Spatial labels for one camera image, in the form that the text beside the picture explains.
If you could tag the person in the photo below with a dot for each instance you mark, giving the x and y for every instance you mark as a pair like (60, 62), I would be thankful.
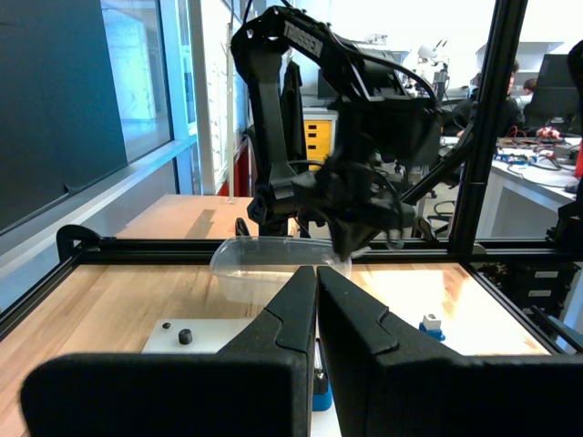
(529, 91)
(512, 109)

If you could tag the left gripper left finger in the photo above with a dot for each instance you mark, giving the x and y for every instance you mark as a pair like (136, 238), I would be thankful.
(191, 391)

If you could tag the white task board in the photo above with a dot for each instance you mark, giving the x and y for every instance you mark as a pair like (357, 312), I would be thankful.
(214, 332)

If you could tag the black frame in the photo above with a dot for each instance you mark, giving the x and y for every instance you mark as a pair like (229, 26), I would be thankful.
(483, 136)

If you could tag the yellow drawer cabinet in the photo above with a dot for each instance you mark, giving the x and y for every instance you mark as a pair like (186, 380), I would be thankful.
(319, 141)

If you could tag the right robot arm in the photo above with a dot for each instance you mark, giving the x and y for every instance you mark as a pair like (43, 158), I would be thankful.
(273, 114)

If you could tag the white desk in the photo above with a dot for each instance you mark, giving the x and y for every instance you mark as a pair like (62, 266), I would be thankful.
(524, 182)

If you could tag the clear plastic container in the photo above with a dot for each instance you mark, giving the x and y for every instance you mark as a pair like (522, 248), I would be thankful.
(255, 268)

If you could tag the beige many-pin connector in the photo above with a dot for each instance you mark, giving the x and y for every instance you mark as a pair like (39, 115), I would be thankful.
(319, 359)

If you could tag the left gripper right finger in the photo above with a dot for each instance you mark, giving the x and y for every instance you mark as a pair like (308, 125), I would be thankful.
(446, 396)

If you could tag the black threaded stud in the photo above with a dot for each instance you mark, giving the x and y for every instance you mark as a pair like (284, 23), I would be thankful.
(185, 336)

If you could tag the black computer monitor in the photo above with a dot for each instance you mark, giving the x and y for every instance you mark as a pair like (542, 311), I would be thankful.
(553, 84)

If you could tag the window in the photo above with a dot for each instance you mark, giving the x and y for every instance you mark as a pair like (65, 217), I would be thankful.
(134, 77)

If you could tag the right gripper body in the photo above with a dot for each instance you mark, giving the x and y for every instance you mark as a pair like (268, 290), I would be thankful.
(355, 196)

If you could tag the blue socket block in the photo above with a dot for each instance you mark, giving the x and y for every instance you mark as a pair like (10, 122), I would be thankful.
(322, 401)
(432, 328)

